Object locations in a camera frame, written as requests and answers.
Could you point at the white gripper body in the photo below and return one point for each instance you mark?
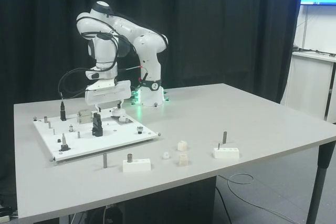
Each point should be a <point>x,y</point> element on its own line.
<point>110,95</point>

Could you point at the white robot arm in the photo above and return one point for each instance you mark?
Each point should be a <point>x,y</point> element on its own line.
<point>149,51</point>

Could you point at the white medium gear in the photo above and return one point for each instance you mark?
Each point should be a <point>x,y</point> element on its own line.
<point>122,119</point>

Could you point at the white small gear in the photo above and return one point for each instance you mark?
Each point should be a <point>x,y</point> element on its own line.
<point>165,155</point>

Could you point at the black D-SUB plug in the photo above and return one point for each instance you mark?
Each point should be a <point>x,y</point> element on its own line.
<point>97,127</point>

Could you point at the round black waterproof plug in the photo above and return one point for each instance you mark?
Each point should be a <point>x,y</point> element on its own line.
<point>139,130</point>

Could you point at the metal BNC plug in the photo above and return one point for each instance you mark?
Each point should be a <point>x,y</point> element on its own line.
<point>71,128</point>

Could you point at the black Ethernet plug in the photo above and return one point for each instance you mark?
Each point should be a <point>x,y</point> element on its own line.
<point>62,111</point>

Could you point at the white task board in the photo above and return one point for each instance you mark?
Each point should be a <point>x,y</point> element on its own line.
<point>78,145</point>

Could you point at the metal bolt with black base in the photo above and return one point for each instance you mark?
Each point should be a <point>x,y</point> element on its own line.
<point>63,144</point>

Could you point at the tall metal round peg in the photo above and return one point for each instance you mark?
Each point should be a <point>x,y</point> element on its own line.
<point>105,160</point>

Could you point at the thick metal round peg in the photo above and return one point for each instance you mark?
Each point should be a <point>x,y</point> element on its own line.
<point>129,157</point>

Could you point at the white peg holder block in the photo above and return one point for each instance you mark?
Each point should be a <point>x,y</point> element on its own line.
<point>136,166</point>
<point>225,153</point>

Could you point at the small cream holder block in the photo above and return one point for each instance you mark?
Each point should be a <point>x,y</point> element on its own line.
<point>182,145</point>
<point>183,160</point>

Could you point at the dark metal square peg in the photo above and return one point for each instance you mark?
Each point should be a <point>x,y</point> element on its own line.
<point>224,137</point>

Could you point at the black curtain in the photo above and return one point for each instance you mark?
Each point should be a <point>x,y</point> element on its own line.
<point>236,24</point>

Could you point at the white power strip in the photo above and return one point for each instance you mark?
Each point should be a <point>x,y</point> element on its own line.
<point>5,217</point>

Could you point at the white cabinet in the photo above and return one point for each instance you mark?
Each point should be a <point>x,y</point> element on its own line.
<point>309,82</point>

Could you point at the dark grey table leg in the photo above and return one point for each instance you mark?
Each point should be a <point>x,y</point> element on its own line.
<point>319,182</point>

